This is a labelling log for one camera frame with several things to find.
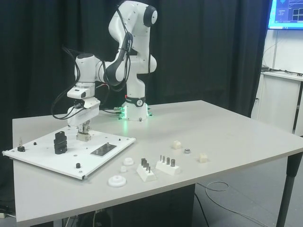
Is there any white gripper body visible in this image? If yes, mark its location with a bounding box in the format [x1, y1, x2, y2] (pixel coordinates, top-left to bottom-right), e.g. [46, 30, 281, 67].
[67, 101, 100, 127]

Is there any black curtain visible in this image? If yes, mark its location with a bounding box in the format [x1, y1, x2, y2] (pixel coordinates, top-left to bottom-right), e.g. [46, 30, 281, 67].
[0, 0, 273, 152]

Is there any white square peg holder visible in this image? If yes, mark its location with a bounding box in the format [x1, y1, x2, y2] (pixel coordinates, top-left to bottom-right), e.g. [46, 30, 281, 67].
[136, 163, 157, 183]

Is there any black under-table box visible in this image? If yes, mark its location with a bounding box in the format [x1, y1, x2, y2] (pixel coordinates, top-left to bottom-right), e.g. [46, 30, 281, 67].
[104, 182, 197, 227]

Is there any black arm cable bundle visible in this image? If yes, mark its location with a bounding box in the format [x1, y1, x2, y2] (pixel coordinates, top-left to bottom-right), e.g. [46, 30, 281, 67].
[52, 7, 152, 120]

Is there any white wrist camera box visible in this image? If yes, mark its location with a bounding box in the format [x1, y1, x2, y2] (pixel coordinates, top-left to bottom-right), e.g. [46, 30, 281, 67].
[67, 87, 87, 99]

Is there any flat white mounting plate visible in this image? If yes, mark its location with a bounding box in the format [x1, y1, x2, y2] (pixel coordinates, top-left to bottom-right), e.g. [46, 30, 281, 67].
[81, 97, 101, 109]

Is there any black table cable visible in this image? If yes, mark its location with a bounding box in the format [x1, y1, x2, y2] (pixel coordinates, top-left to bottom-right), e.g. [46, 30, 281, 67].
[101, 108, 124, 116]

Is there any grey waterproof plug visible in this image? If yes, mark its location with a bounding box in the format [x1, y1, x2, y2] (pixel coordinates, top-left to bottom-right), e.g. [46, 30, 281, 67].
[79, 122, 91, 136]

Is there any black D-SUB plug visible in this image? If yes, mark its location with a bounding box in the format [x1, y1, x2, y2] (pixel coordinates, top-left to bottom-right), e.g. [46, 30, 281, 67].
[53, 131, 68, 155]

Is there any blue display screen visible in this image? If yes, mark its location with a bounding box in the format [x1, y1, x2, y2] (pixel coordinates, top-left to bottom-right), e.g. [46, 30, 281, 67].
[267, 0, 303, 30]

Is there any white round peg holder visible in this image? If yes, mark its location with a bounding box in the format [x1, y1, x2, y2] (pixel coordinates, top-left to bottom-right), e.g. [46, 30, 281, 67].
[155, 160, 181, 176]

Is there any dark table leg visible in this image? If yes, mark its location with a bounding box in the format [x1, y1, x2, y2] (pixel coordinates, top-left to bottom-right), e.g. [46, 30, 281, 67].
[276, 152, 303, 227]

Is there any grey floor cable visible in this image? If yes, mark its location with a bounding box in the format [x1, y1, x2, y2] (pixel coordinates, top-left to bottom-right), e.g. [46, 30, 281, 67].
[194, 181, 263, 227]

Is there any white large gear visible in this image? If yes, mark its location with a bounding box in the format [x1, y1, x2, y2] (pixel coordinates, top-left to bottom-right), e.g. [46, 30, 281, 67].
[108, 175, 127, 187]

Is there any white task board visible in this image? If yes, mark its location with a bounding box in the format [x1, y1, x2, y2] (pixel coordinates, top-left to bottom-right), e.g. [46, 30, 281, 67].
[1, 124, 137, 180]

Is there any white cabinet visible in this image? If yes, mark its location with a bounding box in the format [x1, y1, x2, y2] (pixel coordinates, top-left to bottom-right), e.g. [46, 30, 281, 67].
[250, 70, 303, 137]

